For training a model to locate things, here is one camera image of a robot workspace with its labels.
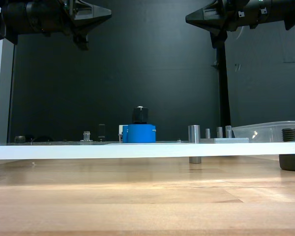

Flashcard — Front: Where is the black frame post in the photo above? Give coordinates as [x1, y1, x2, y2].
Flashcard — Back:
[214, 30, 232, 127]

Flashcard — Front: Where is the clear plastic container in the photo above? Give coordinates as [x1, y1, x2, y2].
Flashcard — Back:
[232, 119, 295, 143]

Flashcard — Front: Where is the blue connector mount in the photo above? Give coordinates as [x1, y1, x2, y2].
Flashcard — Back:
[122, 124, 157, 144]

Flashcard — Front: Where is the grey metal plate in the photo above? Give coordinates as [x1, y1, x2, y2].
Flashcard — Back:
[199, 137, 250, 144]

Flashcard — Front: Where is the steel cylinder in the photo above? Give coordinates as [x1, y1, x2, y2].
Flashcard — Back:
[188, 125, 202, 164]

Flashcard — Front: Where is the white board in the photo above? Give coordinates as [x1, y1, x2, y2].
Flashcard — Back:
[0, 141, 295, 160]

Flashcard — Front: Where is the black D-sub connector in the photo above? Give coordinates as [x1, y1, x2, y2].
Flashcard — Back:
[132, 105, 148, 124]

